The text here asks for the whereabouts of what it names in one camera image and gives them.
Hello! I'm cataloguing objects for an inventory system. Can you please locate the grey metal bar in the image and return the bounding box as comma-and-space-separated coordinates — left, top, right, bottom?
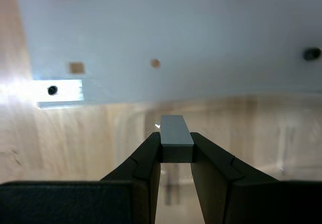
160, 115, 198, 164

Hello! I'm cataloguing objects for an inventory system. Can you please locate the clear plastic tub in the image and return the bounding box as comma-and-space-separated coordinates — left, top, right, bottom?
100, 92, 322, 224

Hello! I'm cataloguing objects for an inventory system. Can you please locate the white task board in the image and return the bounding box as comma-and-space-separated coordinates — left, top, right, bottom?
12, 0, 322, 109

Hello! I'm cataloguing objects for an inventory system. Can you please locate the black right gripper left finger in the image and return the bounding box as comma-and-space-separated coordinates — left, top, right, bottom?
0, 132, 162, 224

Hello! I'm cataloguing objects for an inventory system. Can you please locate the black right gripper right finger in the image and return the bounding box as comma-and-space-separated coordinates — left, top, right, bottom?
190, 132, 322, 224

